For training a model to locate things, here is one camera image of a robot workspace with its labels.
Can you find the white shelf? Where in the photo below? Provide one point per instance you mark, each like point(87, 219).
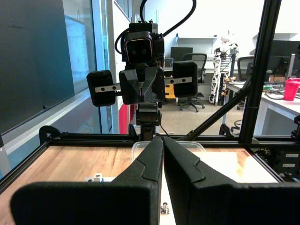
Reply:
point(199, 43)

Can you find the black office chair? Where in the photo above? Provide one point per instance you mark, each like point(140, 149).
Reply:
point(243, 65)
point(202, 68)

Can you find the dark computer monitor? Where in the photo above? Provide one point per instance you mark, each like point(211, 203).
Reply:
point(281, 58)
point(180, 54)

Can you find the yellow cabinet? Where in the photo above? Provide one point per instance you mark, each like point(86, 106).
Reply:
point(169, 92)

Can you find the black aluminium frame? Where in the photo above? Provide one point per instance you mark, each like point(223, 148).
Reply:
point(257, 82)

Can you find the white humanoid robot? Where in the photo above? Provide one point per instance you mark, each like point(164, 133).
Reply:
point(216, 77)

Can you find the white desk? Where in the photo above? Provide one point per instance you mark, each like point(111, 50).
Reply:
point(276, 105)

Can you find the small blue white connector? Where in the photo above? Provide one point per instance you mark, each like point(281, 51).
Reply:
point(98, 177)

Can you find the blue connector with silver clip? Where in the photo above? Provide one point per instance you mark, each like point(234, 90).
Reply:
point(164, 208)

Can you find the black electronics box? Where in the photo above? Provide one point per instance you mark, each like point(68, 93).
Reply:
point(276, 164)

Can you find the red panel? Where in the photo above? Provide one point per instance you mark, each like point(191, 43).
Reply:
point(124, 117)

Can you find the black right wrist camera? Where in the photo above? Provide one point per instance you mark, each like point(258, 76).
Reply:
point(138, 49)

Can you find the white task board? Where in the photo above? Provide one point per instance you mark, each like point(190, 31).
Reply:
point(222, 164)

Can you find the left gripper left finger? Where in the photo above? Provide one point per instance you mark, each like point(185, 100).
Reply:
point(93, 204)

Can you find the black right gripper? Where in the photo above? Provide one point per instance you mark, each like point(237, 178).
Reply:
point(100, 79)

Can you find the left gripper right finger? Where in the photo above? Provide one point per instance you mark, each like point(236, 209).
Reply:
point(234, 206)

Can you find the red bucket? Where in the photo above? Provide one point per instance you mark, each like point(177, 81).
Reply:
point(290, 90)

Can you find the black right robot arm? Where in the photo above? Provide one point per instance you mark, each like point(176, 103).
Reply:
point(148, 117)

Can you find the clear plastic tub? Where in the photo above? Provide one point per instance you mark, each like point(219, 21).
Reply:
point(137, 150)

